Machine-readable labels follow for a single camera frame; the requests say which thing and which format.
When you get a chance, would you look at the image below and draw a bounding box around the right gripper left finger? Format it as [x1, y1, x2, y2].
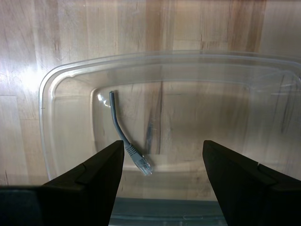
[0, 140, 125, 226]

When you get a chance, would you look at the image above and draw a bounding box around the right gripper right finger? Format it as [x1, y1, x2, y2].
[203, 140, 301, 226]

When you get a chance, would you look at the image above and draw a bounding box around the grey rj45 connector cable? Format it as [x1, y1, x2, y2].
[109, 90, 153, 177]

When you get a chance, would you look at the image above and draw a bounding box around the clear plastic tub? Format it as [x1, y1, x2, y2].
[39, 50, 301, 226]

